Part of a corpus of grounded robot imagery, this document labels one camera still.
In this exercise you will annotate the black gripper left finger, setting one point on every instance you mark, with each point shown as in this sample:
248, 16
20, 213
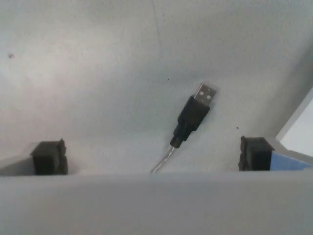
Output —
50, 156

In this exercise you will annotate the black USB plug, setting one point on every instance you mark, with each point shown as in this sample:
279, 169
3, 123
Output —
192, 115

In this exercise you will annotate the white task board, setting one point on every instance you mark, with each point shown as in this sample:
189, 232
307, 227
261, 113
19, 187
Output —
300, 129

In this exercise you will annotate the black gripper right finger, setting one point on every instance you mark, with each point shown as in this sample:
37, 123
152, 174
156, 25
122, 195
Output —
254, 154

